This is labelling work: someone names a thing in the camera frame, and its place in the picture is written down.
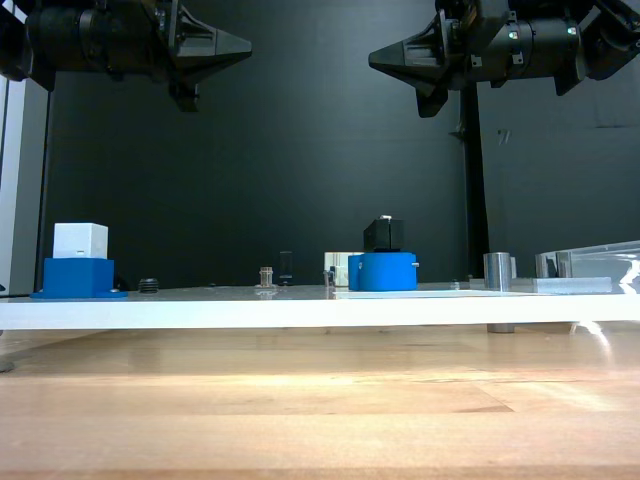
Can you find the white cube plug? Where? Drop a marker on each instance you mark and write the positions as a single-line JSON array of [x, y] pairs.
[[80, 240]]

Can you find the blue square socket base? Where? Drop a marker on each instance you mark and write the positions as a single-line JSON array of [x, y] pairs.
[[77, 280]]

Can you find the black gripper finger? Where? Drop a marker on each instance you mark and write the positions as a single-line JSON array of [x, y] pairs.
[[210, 45], [210, 61], [425, 75], [415, 52]]

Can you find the beige connector housing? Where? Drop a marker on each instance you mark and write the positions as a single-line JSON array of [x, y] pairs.
[[336, 267]]

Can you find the black connector block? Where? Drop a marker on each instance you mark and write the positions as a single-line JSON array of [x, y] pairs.
[[382, 234]]

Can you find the clear plastic tub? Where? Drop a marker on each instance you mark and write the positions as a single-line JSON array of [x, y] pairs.
[[600, 265]]

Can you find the small brass connector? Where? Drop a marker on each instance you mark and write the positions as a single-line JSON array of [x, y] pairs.
[[266, 277]]

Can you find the large steel cylinder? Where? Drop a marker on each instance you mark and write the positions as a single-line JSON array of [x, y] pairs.
[[496, 272]]

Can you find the blue round holder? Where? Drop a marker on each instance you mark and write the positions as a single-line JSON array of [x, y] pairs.
[[385, 272]]

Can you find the grey cylinder holder block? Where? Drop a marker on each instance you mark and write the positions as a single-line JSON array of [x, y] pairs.
[[570, 285]]

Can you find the white plastic board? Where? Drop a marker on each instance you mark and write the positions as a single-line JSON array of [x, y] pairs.
[[250, 312]]

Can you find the black aluminium frame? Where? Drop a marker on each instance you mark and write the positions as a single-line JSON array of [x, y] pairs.
[[474, 200]]

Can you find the small steel cylinder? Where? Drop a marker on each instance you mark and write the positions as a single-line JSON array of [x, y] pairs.
[[564, 265], [546, 267]]

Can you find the black ribbed knob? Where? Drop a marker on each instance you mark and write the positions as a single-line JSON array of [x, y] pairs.
[[149, 285]]

